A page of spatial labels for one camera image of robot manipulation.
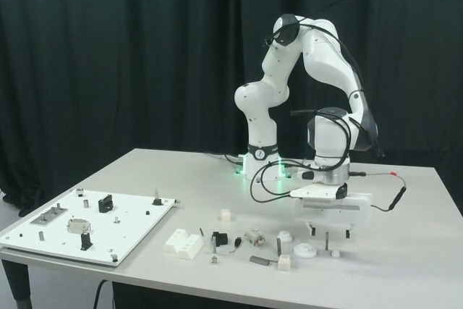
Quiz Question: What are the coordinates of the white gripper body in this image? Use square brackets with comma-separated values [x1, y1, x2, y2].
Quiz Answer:
[292, 192, 374, 233]

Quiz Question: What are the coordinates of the white large gear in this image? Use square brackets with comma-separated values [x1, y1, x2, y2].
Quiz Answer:
[293, 243, 319, 261]

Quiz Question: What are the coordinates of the white holder with hole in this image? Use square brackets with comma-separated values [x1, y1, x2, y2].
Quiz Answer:
[277, 253, 293, 271]

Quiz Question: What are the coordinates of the metal waterproof plug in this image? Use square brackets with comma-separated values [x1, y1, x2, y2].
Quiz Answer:
[245, 229, 267, 246]

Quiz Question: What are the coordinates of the black USB plug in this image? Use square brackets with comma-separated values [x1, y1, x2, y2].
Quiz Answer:
[226, 237, 243, 254]

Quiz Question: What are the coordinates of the black D-SUB plug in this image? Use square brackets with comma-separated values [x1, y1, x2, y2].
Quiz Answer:
[211, 231, 230, 247]

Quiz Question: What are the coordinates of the large white stepped holder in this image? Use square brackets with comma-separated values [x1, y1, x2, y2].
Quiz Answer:
[164, 228, 205, 260]

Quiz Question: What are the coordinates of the white task board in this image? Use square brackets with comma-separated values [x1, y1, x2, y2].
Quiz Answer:
[0, 188, 181, 263]

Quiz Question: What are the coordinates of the black curtain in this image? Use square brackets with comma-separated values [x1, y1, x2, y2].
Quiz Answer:
[0, 0, 463, 212]

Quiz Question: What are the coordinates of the black table leg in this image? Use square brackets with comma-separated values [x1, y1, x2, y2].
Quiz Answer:
[0, 258, 30, 309]

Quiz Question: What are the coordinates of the black coiled rod wire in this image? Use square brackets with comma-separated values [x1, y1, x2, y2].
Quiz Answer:
[371, 174, 408, 212]

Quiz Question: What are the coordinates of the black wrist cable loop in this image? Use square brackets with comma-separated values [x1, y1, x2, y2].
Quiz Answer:
[250, 163, 309, 203]

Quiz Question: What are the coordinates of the black base cable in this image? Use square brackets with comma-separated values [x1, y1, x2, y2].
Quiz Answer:
[205, 152, 245, 166]

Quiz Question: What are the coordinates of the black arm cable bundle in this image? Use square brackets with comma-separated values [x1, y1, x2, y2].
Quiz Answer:
[263, 14, 385, 160]

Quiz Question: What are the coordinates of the black cable under table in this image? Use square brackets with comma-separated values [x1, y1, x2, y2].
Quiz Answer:
[94, 279, 111, 309]

